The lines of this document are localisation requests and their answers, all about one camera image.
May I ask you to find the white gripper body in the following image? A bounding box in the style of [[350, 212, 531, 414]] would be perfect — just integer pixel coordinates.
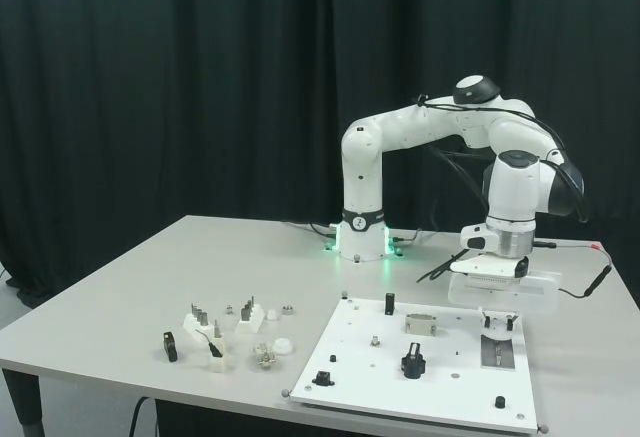
[[448, 271, 560, 314]]

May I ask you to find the white large gear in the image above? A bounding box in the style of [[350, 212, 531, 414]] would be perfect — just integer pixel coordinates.
[[483, 316, 515, 342]]

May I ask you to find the white task board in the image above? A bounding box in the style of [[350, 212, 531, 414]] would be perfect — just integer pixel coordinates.
[[288, 296, 544, 421]]

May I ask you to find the white stepped peg holder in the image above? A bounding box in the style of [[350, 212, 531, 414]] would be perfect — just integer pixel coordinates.
[[182, 304, 215, 346], [234, 296, 265, 336]]

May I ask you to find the small white plug holder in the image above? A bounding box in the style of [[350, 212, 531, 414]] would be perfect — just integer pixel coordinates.
[[207, 353, 234, 374]]

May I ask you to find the black curtain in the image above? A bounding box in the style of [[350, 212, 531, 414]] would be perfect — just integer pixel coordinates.
[[0, 0, 640, 303]]

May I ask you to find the black table leg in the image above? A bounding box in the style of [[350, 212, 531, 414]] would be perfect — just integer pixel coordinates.
[[2, 369, 44, 437]]

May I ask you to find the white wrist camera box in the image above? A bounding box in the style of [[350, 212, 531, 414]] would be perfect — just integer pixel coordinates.
[[459, 224, 499, 251]]

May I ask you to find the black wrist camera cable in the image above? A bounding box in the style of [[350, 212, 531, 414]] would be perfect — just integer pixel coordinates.
[[417, 251, 471, 283]]

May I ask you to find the black base cable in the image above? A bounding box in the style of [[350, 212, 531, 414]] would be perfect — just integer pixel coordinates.
[[284, 220, 342, 239], [391, 228, 437, 247]]

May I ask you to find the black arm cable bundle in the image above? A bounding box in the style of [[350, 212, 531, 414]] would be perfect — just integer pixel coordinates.
[[414, 91, 591, 223]]

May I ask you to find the black cable under table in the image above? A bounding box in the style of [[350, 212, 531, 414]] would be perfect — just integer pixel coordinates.
[[130, 396, 157, 437]]

